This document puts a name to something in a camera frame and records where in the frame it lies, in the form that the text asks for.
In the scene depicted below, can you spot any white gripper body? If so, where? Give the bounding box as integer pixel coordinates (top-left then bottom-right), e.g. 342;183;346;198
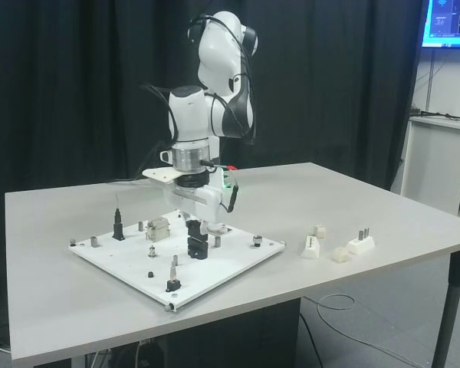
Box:
163;182;225;225

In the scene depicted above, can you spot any black D-SUB plug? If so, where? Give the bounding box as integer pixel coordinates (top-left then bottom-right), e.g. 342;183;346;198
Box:
186;219;209;241

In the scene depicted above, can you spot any beige rectangular connector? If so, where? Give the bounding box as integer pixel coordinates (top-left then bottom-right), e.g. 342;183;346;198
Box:
145;216;173;242

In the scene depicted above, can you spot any white task board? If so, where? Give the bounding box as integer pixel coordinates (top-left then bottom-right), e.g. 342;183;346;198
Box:
67;208;287;312

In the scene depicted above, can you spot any white wedge-shaped peg holder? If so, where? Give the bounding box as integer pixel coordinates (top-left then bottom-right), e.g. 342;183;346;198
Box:
347;236;376;255
299;235;323;260

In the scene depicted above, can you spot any black curtain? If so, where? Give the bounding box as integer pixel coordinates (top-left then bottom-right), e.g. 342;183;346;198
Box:
0;0;426;342

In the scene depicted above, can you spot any white cabinet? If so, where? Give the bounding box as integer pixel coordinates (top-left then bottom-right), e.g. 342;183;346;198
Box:
400;113;460;222

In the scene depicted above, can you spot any dark grey table leg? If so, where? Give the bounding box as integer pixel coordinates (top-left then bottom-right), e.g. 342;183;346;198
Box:
432;251;460;368

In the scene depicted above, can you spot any blue screen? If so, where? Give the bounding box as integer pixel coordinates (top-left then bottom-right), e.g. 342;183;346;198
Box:
421;0;460;49

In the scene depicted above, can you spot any flat white mount plate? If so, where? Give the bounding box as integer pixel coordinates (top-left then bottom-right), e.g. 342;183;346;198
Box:
141;167;182;182

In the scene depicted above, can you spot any silver wrist ring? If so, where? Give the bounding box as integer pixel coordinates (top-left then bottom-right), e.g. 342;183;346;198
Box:
172;147;210;172

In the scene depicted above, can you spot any black base cable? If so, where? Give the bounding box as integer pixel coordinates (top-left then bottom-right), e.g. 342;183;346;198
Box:
107;177;166;186

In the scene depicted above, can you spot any grey floor cable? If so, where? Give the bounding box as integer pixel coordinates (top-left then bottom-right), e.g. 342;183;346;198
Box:
316;293;440;368

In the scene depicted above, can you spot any black floor cable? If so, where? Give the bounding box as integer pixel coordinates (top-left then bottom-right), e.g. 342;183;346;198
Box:
298;313;319;368

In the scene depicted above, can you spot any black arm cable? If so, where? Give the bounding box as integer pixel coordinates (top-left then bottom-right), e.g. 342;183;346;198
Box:
139;14;260;146

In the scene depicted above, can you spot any thin black cable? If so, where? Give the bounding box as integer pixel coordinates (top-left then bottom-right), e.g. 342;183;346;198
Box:
409;108;460;124

